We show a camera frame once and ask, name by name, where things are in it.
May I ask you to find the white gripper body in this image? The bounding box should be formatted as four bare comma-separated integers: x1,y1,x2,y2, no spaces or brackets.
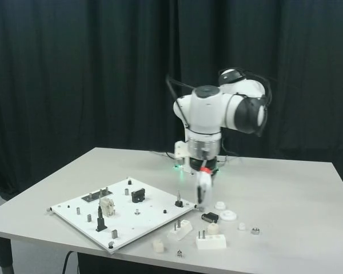
196,172,214,206

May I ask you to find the black D-SUB plug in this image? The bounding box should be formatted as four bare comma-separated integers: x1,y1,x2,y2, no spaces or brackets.
201,212,219,224

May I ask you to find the white large gear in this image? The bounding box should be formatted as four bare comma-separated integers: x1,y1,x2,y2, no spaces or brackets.
220,210,237,222

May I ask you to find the white sloped peg holder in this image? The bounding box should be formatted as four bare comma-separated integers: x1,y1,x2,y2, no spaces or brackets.
167,219,194,240

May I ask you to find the white long peg holder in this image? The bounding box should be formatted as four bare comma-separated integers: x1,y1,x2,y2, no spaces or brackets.
194,233,228,251

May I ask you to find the white task board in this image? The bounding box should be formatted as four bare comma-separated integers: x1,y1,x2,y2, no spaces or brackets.
47,177,201,252

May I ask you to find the black curtain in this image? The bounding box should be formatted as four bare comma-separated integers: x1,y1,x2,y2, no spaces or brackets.
0,0,343,198

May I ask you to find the black table leg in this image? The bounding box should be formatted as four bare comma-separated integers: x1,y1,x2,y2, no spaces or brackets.
0,235,12,274

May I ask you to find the black base cable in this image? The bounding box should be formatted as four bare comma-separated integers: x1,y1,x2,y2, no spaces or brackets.
217,142,241,166
151,150,178,160

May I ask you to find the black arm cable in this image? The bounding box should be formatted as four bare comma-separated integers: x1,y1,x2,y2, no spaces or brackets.
165,67,274,138

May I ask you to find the black hanging cable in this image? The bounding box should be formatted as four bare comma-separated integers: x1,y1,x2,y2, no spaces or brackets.
63,251,75,274

